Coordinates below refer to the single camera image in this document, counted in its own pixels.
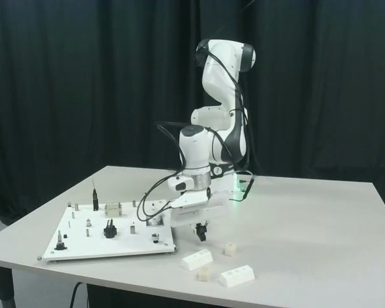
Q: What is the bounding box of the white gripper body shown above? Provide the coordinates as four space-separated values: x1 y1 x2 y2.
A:
169 191 230 227

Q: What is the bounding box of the black D-SUB plug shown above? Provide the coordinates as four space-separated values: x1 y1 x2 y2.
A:
194 225 209 243

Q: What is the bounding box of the long white peg holder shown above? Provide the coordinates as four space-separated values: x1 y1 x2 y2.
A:
180 248 214 271
219 265 256 287

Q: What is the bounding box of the white task board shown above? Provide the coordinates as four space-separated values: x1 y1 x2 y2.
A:
40 200 178 264

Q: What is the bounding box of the beige connector block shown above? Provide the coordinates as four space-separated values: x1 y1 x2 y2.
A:
103 201 123 219

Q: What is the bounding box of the black control cabinet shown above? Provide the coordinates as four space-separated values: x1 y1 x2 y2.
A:
87 282 214 308

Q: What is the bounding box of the black connector socket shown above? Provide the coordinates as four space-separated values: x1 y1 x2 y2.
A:
103 218 118 240

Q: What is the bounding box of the metal USB plug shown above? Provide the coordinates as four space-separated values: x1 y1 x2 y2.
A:
54 230 68 252

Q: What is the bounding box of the black curtain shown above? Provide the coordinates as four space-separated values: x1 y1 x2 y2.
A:
0 0 385 223

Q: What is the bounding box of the dark grey table leg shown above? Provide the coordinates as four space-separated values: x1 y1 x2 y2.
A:
0 262 14 308

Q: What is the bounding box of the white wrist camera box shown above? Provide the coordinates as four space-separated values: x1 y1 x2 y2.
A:
167 174 194 194

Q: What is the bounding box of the black looping robot cable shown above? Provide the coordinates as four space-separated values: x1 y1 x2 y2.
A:
137 121 189 223

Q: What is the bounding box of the black Ethernet plug with cable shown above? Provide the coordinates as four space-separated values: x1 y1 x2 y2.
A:
91 179 101 212

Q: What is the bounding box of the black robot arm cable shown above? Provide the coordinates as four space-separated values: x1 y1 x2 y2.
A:
196 47 255 173

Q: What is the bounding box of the black floor cable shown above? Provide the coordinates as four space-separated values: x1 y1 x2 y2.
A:
71 281 88 308

